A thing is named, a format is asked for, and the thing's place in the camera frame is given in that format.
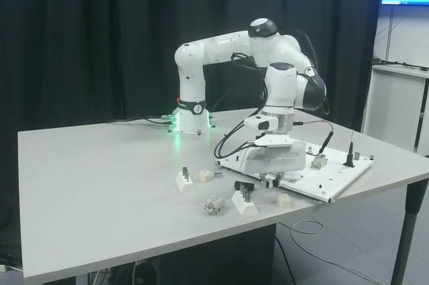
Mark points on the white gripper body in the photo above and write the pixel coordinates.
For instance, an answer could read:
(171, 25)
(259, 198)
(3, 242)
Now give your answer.
(268, 166)

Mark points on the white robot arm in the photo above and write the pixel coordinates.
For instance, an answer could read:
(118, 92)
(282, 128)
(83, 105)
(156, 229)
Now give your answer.
(194, 73)

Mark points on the cream cube holder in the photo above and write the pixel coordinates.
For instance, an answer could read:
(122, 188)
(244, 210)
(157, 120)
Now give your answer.
(205, 176)
(284, 200)

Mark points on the large metal round peg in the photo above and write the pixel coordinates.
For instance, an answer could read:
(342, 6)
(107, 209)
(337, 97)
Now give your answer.
(247, 197)

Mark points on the flat white mounting plate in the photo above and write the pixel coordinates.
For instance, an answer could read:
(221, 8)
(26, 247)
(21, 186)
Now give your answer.
(278, 141)

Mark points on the medium metal round peg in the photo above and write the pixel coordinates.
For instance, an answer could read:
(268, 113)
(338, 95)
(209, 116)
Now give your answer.
(242, 193)

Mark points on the black Ethernet plug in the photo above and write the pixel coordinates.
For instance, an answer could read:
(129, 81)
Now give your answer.
(238, 185)

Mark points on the white round peg holder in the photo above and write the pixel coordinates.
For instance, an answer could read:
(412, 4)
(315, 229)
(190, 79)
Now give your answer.
(243, 208)

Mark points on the white box with dark window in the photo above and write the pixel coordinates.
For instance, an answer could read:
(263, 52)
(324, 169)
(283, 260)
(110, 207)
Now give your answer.
(263, 123)

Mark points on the metal BNC plug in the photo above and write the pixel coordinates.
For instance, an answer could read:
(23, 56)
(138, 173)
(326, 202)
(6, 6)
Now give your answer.
(310, 150)

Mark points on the white task board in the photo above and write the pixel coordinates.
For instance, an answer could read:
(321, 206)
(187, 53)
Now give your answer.
(335, 177)

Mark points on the grey waterproof plug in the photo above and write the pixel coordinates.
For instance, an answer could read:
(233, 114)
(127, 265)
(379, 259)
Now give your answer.
(214, 204)

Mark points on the black USB plug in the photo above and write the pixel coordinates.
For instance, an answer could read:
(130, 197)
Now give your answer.
(349, 157)

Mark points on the medium metal square peg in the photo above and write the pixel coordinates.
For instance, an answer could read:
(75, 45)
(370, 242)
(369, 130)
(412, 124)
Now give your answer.
(188, 177)

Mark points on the white square peg holder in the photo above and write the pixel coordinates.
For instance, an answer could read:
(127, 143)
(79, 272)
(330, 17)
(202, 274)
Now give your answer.
(184, 186)

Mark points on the short metal square peg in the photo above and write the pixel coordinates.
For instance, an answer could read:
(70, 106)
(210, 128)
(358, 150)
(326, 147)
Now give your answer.
(357, 155)

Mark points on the large metal square peg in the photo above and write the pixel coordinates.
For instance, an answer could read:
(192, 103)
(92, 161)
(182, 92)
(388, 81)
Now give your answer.
(184, 171)

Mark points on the white cabinet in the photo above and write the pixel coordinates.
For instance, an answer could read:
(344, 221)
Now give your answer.
(395, 114)

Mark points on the dark grey table leg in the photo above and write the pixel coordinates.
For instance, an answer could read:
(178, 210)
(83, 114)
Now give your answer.
(407, 224)

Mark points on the black curtain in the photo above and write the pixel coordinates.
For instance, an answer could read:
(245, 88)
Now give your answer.
(100, 30)

